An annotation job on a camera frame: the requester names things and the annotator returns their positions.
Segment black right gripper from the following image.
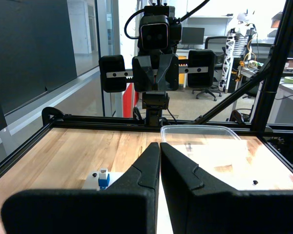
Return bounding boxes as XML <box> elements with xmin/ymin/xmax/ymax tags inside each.
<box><xmin>99</xmin><ymin>50</ymin><xmax>216</xmax><ymax>93</ymax></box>

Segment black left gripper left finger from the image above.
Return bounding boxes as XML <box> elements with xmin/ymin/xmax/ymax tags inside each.
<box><xmin>1</xmin><ymin>142</ymin><xmax>161</xmax><ymax>234</ymax></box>

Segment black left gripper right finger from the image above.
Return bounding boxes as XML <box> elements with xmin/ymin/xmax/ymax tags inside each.
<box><xmin>160</xmin><ymin>142</ymin><xmax>293</xmax><ymax>234</ymax></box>

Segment small blue white connector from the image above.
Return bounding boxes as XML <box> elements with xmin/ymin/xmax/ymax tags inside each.
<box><xmin>97</xmin><ymin>167</ymin><xmax>110</xmax><ymax>191</ymax></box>

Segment clear plastic container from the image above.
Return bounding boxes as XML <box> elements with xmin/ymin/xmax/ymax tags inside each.
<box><xmin>160</xmin><ymin>125</ymin><xmax>249</xmax><ymax>159</ymax></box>

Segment white plastic board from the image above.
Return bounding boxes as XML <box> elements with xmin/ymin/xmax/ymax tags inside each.
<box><xmin>82</xmin><ymin>143</ymin><xmax>293</xmax><ymax>234</ymax></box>

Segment red panel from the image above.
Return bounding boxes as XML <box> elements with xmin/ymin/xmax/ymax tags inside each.
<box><xmin>122</xmin><ymin>82</ymin><xmax>140</xmax><ymax>115</ymax></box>

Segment black computer monitor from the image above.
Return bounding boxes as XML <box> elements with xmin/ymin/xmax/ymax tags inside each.
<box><xmin>181</xmin><ymin>27</ymin><xmax>205</xmax><ymax>46</ymax></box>

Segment black office chair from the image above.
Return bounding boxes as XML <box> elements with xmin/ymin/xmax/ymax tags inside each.
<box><xmin>191</xmin><ymin>36</ymin><xmax>229</xmax><ymax>102</ymax></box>

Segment white lattice robot structure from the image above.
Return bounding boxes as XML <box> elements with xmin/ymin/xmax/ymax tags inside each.
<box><xmin>219</xmin><ymin>9</ymin><xmax>257</xmax><ymax>88</ymax></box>

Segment white office desk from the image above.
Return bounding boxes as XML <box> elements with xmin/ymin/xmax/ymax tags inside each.
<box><xmin>258</xmin><ymin>82</ymin><xmax>293</xmax><ymax>127</ymax></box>

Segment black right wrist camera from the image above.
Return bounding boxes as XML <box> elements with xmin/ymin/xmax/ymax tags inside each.
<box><xmin>139</xmin><ymin>15</ymin><xmax>171</xmax><ymax>51</ymax></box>

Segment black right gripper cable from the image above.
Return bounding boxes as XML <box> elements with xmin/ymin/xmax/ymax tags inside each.
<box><xmin>124</xmin><ymin>11</ymin><xmax>145</xmax><ymax>39</ymax></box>

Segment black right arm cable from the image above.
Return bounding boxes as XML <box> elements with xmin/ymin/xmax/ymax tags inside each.
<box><xmin>180</xmin><ymin>0</ymin><xmax>210</xmax><ymax>22</ymax></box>

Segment black aluminium frame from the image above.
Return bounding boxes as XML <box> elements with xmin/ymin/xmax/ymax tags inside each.
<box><xmin>0</xmin><ymin>0</ymin><xmax>293</xmax><ymax>186</ymax></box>

